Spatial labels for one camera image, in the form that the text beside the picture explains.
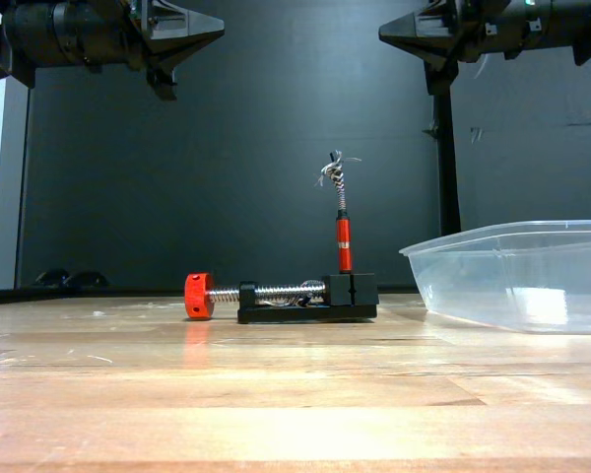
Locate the black curved frame bracket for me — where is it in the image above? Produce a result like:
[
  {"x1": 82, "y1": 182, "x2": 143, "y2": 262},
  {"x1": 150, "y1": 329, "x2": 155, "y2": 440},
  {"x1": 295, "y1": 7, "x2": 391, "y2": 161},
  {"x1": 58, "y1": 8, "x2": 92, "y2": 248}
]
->
[
  {"x1": 70, "y1": 269, "x2": 109, "y2": 290},
  {"x1": 35, "y1": 268, "x2": 71, "y2": 290}
]

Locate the red rca connector braided cable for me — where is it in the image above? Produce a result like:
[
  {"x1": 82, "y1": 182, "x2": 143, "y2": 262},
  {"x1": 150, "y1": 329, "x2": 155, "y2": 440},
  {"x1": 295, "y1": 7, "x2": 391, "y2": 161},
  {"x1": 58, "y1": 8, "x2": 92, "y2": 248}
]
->
[{"x1": 314, "y1": 150, "x2": 363, "y2": 246}]

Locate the black clamp hub red knob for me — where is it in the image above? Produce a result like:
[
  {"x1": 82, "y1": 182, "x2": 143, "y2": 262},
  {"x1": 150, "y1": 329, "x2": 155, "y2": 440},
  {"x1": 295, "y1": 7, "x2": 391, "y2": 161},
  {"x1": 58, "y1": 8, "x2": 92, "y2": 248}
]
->
[{"x1": 184, "y1": 271, "x2": 379, "y2": 325}]

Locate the black wall post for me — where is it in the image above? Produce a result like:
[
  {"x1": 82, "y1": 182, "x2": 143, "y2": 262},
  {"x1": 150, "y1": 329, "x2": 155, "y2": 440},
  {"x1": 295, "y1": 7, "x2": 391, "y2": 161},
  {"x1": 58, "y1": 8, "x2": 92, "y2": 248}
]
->
[{"x1": 423, "y1": 93, "x2": 463, "y2": 237}]

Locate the clear plastic tub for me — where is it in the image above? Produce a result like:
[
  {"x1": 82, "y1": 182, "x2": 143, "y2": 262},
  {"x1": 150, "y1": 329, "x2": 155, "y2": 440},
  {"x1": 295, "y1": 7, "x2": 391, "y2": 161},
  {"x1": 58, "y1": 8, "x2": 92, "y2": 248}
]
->
[{"x1": 398, "y1": 220, "x2": 591, "y2": 336}]

